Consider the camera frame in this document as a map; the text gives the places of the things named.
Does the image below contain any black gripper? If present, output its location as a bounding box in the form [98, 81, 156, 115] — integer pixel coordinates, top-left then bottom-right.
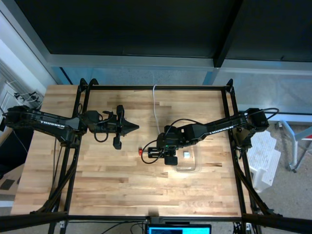
[101, 105, 140, 150]
[157, 125, 181, 166]

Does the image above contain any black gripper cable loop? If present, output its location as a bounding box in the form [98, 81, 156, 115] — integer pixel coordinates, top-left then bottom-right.
[94, 118, 110, 143]

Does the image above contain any black metal table frame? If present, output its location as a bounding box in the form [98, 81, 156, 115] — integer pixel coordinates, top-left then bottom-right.
[0, 78, 312, 234]

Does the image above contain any white plastic step stool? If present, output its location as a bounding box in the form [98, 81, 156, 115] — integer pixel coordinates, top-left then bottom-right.
[248, 131, 281, 194]

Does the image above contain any clear plastic tub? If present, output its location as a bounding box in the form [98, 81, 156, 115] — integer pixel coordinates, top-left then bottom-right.
[170, 143, 203, 175]

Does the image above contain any black foam pad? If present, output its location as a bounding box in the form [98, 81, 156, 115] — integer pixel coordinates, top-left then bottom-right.
[0, 179, 14, 191]

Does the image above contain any black clamp with red knob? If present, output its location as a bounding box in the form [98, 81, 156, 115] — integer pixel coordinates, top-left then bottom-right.
[138, 147, 169, 159]

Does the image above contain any long black gripper cable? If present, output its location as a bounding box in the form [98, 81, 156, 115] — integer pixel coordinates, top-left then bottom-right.
[141, 140, 167, 164]

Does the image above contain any grey metal stand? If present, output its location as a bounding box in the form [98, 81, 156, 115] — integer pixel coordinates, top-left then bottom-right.
[275, 119, 312, 174]

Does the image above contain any laptop screen with blue edge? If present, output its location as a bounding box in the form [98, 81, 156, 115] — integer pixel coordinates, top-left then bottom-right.
[145, 224, 212, 234]

